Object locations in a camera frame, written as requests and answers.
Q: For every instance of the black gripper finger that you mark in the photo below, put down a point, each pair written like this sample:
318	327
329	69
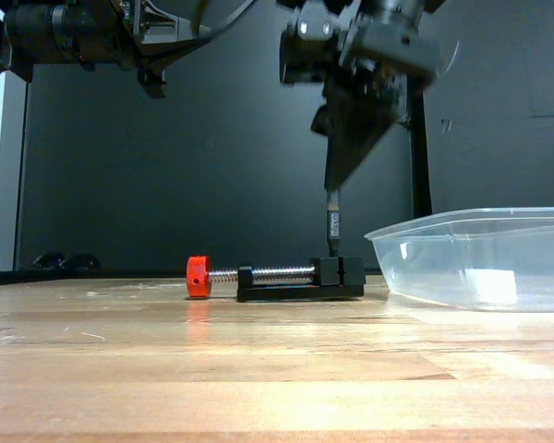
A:
166	54
166	27
351	129
321	122

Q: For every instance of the clear plastic container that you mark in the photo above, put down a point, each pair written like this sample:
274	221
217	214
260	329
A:
420	267

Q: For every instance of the small black vise orange knob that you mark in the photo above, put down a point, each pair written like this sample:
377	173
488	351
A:
341	277

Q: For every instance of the black vertical post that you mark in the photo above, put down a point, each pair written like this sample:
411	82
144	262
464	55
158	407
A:
422	161

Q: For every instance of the black aluminium frame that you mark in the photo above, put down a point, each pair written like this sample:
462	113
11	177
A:
74	276

